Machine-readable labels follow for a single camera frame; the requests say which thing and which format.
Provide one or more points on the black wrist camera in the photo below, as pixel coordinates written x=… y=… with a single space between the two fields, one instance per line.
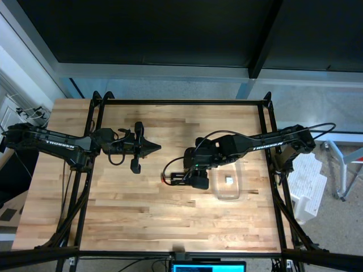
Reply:
x=189 y=157

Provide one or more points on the red and white object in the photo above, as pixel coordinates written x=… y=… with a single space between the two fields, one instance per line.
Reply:
x=359 y=158

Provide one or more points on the grey metal chair legs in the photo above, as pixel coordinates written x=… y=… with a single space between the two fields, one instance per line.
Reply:
x=343 y=181

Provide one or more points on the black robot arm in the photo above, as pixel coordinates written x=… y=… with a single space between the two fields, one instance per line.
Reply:
x=56 y=143
x=263 y=144

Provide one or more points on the brown cardboard box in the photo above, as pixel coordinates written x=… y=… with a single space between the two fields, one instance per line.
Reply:
x=12 y=207

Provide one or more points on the black vise with orange knob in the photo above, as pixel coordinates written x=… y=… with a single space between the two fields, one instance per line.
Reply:
x=178 y=175

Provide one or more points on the laptop screen with blue edge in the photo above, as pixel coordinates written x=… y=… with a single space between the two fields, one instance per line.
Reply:
x=207 y=267

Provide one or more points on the black room pillar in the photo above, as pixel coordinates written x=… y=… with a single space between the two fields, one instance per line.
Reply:
x=263 y=42

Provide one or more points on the clear plastic tub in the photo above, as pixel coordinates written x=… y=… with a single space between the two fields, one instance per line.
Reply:
x=227 y=197

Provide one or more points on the black table-level camera box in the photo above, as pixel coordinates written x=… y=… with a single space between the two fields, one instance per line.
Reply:
x=181 y=255

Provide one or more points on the black metal frame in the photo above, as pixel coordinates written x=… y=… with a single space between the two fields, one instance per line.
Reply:
x=181 y=102

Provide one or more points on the white foam block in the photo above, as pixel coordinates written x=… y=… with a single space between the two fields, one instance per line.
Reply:
x=307 y=192

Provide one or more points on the small white block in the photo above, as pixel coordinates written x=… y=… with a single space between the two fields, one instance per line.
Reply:
x=229 y=180

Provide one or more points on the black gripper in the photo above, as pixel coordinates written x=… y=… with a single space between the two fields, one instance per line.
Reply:
x=205 y=156
x=133 y=147

